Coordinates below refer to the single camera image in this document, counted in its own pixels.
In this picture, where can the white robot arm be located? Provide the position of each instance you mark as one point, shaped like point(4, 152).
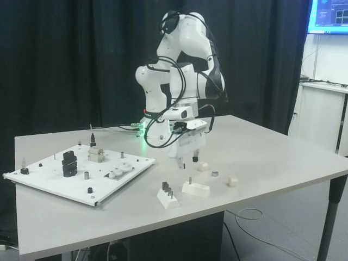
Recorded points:
point(190, 49)

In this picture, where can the black curtain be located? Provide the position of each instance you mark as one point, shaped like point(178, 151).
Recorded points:
point(68, 59)

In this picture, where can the white round peg holder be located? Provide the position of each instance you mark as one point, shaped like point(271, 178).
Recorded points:
point(197, 189)

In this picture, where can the metal bolt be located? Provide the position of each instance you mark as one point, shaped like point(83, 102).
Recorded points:
point(24, 163)

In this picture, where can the black D-SUB plug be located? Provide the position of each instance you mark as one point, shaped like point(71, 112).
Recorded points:
point(69, 163)

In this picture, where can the small white holder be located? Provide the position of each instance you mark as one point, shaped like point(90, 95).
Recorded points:
point(233, 182)
point(203, 166)

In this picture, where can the small white camera box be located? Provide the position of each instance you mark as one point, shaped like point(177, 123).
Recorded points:
point(178, 113)

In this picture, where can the large metal square peg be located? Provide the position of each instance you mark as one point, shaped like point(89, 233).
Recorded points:
point(164, 187)

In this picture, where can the blue screen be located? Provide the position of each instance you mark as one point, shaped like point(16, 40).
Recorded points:
point(329, 16)

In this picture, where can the white square peg holder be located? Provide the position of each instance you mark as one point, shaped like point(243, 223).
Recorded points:
point(168, 201)

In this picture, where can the white power strip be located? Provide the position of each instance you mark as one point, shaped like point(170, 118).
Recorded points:
point(2, 247)

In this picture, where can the white large gear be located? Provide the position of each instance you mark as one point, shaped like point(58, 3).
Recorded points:
point(125, 166)

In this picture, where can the white medium gear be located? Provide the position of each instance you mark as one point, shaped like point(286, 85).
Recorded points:
point(118, 171)

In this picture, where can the medium metal square peg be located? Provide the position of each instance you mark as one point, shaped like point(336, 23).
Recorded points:
point(168, 189)

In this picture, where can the white task board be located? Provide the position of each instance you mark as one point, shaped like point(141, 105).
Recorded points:
point(54, 185)

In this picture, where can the metal BNC plug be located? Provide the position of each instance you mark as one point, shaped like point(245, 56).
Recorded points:
point(215, 173)

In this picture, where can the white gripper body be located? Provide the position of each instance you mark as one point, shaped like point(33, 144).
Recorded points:
point(190, 142)

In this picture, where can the black table leg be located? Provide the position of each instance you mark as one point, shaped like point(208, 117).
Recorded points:
point(333, 212)

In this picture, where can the white cabinet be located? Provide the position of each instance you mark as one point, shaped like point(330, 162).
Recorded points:
point(320, 119)

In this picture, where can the white small gear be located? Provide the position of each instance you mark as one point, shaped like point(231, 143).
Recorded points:
point(112, 174)

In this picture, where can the large metal round peg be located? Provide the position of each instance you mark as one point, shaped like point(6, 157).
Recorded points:
point(87, 175)

